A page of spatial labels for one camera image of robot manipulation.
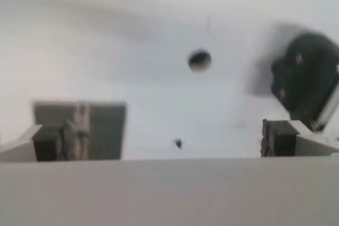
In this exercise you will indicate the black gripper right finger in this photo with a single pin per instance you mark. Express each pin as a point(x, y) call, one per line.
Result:
point(278, 138)

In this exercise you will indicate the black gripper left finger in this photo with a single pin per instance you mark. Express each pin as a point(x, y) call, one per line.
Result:
point(47, 144)

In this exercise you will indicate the black D-SUB plug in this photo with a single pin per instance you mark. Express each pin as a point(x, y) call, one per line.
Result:
point(304, 77)

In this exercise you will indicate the white task board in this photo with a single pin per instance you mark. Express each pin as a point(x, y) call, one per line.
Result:
point(159, 99)

